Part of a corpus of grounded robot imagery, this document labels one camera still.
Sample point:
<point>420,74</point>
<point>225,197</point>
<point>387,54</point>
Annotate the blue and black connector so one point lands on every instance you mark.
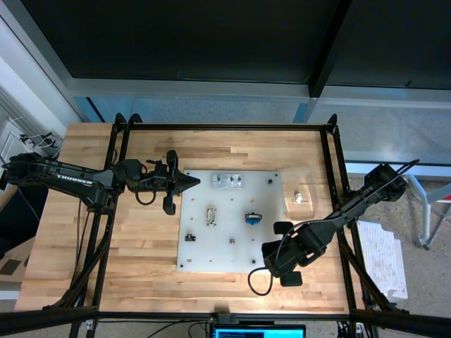
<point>253,220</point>

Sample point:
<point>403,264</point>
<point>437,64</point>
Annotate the black metal frame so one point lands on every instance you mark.
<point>225,127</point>

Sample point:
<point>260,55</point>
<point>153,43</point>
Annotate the grey metal chair frame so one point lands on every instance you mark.
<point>425,225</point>

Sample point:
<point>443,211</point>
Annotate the white foam sheet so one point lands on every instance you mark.
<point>382,257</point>

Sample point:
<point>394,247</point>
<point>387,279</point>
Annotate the black table-level camera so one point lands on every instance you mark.
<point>225,318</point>

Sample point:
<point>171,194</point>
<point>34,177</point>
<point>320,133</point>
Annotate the laptop screen with blue edge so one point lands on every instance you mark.
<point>257,332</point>

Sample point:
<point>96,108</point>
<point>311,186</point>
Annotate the clear plastic tub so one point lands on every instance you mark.
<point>303,213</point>

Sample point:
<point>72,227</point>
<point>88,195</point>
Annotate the beige connector housing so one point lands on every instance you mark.
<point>210,216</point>

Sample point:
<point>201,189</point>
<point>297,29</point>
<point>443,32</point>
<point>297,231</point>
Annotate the flat cardboard box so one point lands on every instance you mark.
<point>23,251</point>

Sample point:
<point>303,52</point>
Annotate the small black clamp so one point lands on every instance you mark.
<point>190,238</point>

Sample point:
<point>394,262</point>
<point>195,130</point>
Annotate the large black box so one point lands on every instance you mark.
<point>17,222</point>

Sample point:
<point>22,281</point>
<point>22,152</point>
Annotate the black wall post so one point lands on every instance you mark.
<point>327,53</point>

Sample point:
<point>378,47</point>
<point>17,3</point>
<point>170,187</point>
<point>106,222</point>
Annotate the white task board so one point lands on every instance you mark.
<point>225,225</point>

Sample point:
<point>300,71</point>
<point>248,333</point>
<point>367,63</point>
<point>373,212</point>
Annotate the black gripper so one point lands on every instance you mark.
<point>165,179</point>
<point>290,257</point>

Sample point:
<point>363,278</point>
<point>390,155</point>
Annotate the grey aluminium partition frame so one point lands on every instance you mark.
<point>211,86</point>

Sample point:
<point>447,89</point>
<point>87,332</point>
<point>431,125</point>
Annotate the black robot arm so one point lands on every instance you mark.
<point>70,177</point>
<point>352,208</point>

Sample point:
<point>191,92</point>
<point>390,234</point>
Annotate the black power plugs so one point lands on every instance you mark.
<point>30,139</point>

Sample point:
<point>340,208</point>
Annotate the clear RJ45 connector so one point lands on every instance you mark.
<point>298,197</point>

